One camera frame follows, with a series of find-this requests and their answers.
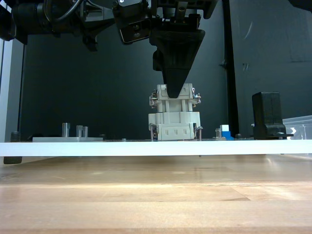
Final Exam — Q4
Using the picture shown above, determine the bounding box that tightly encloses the beige HAN10E connector insert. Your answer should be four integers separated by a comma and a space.
148, 83, 202, 114

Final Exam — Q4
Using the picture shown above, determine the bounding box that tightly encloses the beige HAN10E socket base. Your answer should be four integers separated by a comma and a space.
148, 111, 203, 141

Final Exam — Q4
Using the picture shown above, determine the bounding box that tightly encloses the white taskboard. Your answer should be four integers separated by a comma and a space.
0, 140, 312, 157

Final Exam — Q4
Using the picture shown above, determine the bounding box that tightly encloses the black connector housing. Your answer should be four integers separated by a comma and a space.
252, 91, 294, 140

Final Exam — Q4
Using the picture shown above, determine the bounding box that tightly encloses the small silver clamp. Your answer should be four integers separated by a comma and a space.
212, 127, 226, 140

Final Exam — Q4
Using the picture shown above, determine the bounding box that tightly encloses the small blue white block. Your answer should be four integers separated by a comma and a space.
219, 124, 233, 140

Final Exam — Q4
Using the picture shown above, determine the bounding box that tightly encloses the grey metal peg plate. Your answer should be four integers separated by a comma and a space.
32, 122, 103, 142

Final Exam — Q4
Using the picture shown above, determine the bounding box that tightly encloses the clear plastic tub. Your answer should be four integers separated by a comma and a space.
282, 115, 312, 141

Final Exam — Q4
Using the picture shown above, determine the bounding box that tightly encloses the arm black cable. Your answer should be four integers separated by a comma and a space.
45, 0, 82, 22

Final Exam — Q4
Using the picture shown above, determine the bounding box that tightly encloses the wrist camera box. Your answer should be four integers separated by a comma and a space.
118, 19, 151, 46

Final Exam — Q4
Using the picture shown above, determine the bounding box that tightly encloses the black aluminium frame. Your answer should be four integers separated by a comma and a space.
219, 0, 241, 140

